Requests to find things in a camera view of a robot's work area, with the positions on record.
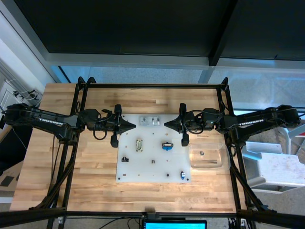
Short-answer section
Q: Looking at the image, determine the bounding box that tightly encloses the white and red chair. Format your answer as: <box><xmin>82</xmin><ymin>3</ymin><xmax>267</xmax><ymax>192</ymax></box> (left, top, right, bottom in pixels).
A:
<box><xmin>283</xmin><ymin>124</ymin><xmax>305</xmax><ymax>153</ymax></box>

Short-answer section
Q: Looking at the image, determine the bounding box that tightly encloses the black aluminium frame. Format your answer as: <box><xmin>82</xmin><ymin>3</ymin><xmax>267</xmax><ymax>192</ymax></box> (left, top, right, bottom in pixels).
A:
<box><xmin>0</xmin><ymin>76</ymin><xmax>278</xmax><ymax>229</ymax></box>

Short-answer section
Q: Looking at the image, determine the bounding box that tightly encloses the white plastic board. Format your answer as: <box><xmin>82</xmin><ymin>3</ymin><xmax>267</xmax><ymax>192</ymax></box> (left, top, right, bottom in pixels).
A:
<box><xmin>116</xmin><ymin>114</ymin><xmax>191</xmax><ymax>183</ymax></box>

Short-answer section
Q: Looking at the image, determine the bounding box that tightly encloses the cardboard box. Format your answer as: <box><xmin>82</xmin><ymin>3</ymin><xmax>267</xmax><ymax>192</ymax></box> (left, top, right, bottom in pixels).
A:
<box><xmin>0</xmin><ymin>159</ymin><xmax>25</xmax><ymax>191</ymax></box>

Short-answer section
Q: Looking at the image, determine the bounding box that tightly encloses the clear block with metal pins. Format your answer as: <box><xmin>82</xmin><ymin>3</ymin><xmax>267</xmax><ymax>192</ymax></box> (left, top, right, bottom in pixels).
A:
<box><xmin>139</xmin><ymin>115</ymin><xmax>161</xmax><ymax>127</ymax></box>

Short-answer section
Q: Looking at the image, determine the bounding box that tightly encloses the white stool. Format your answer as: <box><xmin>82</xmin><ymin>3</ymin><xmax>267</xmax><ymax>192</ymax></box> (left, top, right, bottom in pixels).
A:
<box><xmin>245</xmin><ymin>142</ymin><xmax>305</xmax><ymax>193</ymax></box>

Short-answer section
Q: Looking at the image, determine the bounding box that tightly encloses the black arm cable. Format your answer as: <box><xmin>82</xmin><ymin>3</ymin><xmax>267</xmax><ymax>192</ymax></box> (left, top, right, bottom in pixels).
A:
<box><xmin>187</xmin><ymin>109</ymin><xmax>215</xmax><ymax>132</ymax></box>
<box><xmin>92</xmin><ymin>108</ymin><xmax>114</xmax><ymax>141</ymax></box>

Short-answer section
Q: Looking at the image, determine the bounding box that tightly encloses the cable bundle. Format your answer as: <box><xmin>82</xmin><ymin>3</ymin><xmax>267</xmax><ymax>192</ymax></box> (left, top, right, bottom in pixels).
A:
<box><xmin>13</xmin><ymin>89</ymin><xmax>41</xmax><ymax>101</ymax></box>

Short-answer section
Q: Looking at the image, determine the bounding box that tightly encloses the screen with blue edge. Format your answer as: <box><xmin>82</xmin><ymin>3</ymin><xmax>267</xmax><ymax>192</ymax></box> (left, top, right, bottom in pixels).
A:
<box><xmin>142</xmin><ymin>219</ymin><xmax>207</xmax><ymax>229</ymax></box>

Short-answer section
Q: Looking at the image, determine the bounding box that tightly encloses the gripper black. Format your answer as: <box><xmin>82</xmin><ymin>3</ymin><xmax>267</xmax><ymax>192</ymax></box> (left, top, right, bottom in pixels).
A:
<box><xmin>164</xmin><ymin>103</ymin><xmax>203</xmax><ymax>147</ymax></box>
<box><xmin>99</xmin><ymin>104</ymin><xmax>137</xmax><ymax>148</ymax></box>

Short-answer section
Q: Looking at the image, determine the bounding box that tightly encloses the clear plastic tub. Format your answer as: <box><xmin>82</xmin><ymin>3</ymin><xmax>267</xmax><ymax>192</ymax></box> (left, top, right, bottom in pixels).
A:
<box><xmin>188</xmin><ymin>143</ymin><xmax>231</xmax><ymax>171</ymax></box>

